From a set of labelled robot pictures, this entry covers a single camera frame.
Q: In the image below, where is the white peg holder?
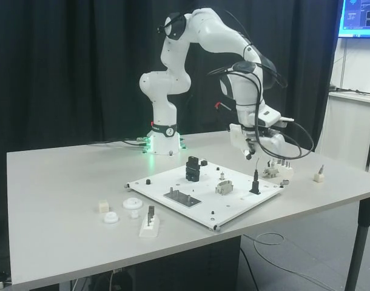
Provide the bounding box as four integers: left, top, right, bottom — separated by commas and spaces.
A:
273, 165, 295, 180

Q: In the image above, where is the black curtain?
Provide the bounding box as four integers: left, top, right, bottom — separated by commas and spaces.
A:
0, 0, 345, 283

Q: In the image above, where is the white task board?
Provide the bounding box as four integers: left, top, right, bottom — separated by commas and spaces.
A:
125, 163, 283, 233

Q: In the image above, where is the grey cable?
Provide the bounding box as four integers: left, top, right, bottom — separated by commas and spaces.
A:
248, 232, 301, 291

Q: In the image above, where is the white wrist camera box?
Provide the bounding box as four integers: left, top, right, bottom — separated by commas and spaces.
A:
248, 108, 295, 128

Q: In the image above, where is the grey waterproof plug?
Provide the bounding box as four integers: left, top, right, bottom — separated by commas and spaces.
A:
263, 162, 280, 179

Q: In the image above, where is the black Ethernet plug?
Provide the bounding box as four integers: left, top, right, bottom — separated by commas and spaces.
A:
251, 157, 262, 191

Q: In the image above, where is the black cable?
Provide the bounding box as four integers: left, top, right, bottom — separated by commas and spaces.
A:
207, 65, 289, 137
253, 115, 315, 161
217, 7, 260, 54
87, 138, 151, 148
330, 86, 370, 99
156, 12, 189, 36
240, 248, 264, 291

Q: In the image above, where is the blue display screen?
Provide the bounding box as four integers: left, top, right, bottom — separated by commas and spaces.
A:
338, 0, 370, 39

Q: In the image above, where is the black D-SUB plug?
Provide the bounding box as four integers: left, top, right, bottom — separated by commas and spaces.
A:
184, 156, 203, 182

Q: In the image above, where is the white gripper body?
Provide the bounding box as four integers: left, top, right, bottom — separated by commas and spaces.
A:
229, 122, 286, 153

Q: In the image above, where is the black table leg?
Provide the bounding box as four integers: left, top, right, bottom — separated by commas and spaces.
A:
353, 193, 370, 291

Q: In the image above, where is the white large gear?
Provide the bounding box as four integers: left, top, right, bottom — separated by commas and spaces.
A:
123, 196, 143, 210

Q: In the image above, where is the grey USB plug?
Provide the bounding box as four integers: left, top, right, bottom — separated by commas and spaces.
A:
146, 205, 156, 227

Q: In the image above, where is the long white plug holder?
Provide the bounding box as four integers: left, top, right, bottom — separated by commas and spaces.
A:
138, 216, 161, 239

